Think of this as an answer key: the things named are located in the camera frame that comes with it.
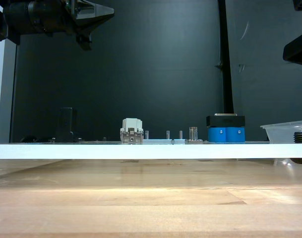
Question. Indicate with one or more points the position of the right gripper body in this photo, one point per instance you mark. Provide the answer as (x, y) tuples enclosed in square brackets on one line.
[(298, 50)]

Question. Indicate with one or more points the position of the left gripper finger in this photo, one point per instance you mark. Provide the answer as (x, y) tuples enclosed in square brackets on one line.
[(103, 12)]

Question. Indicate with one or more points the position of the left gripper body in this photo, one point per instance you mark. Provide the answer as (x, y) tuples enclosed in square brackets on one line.
[(83, 39)]

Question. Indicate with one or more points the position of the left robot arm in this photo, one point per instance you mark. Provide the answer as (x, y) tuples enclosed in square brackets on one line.
[(29, 17)]

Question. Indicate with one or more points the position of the clear plastic container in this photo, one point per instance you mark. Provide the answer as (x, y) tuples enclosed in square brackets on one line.
[(282, 134)]

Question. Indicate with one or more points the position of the black block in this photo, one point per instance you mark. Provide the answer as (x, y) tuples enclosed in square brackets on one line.
[(66, 124)]

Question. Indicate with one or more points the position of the blue socket block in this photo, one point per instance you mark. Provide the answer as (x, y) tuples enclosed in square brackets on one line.
[(226, 135)]

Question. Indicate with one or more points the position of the short steel peg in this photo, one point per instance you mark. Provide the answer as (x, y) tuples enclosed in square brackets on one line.
[(147, 135), (180, 135), (168, 135)]

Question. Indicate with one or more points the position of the white task board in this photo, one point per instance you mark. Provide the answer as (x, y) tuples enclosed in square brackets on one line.
[(140, 151)]

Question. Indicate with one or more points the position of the steel threaded stud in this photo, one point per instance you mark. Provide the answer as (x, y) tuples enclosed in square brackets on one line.
[(193, 135)]

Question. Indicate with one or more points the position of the black frame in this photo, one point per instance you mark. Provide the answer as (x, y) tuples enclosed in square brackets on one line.
[(226, 62)]

